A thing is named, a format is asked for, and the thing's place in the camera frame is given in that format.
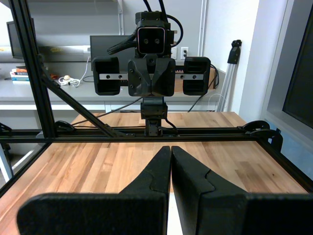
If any folded aluminium stand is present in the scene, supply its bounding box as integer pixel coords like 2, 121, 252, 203
217, 40, 243, 113

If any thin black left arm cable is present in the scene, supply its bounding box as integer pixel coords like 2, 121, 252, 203
167, 14, 184, 47

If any black computer monitor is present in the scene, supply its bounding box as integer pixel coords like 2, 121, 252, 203
89, 35, 137, 66
6, 21, 26, 59

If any black frame corner bracket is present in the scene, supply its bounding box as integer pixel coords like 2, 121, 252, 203
251, 129, 284, 153
54, 120, 74, 131
236, 119, 271, 134
0, 121, 12, 134

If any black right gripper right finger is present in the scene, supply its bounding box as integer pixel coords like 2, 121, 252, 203
171, 146, 313, 235

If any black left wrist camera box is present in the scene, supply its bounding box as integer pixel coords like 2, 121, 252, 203
135, 21, 172, 59

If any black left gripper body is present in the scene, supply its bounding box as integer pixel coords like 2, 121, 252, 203
92, 56, 212, 96

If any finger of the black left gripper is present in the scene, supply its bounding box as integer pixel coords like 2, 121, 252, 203
151, 58, 177, 97
127, 58, 153, 97

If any black aluminium table frame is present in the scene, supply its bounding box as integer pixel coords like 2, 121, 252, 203
0, 0, 313, 199

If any grey office desk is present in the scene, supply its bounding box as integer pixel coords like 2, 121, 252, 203
0, 60, 227, 112

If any white cable bundle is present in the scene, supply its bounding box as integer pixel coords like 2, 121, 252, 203
58, 55, 91, 88

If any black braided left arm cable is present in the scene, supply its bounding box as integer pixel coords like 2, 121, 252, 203
107, 33, 138, 56

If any stack of books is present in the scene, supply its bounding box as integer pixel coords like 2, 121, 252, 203
9, 68, 30, 85

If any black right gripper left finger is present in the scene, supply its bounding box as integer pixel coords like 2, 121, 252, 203
16, 146, 171, 235

